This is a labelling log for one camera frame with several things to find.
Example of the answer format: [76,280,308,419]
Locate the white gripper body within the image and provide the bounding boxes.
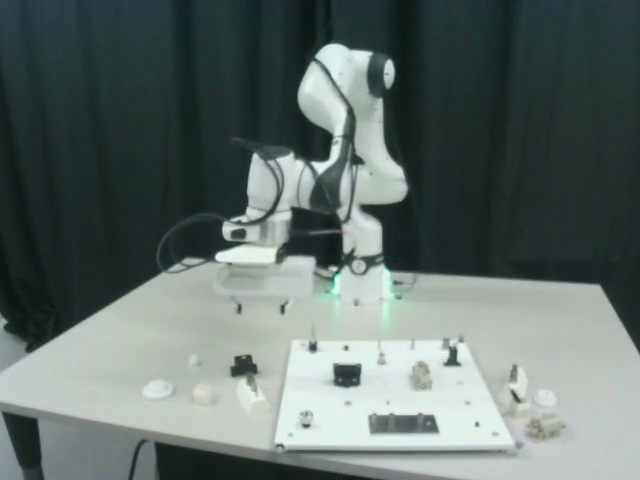
[212,256,317,301]

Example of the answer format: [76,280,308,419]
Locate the black D-SUB plug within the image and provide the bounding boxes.
[229,353,264,379]

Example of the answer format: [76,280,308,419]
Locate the thin black rod red tag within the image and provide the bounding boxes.
[293,227,352,240]

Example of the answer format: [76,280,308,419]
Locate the flat white mounting plate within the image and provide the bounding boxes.
[214,247,282,265]

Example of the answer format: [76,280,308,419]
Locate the white long peg holder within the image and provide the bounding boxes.
[234,378,273,415]

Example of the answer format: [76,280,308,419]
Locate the white large gear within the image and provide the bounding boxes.
[141,379,177,402]

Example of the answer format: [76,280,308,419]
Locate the white task board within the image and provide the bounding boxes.
[273,338,519,453]

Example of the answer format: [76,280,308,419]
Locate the black curtains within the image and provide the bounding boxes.
[0,0,640,334]

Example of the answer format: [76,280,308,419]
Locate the white holder with metal pegs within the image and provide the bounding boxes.
[505,363,530,396]

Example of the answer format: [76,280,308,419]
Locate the white holder with black plug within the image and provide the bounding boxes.
[503,388,532,417]

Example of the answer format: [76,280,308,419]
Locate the black table leg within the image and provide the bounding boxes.
[0,412,42,480]

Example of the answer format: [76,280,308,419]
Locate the white medium gear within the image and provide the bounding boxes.
[531,389,558,414]

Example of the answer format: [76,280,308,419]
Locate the clear Ethernet plug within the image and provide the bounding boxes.
[524,419,569,443]

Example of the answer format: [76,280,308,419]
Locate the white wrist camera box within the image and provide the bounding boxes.
[221,223,264,243]

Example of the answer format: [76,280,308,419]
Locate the black looped gripper cable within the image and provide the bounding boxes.
[156,213,239,275]

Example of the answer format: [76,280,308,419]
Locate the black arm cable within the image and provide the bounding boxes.
[310,57,364,226]

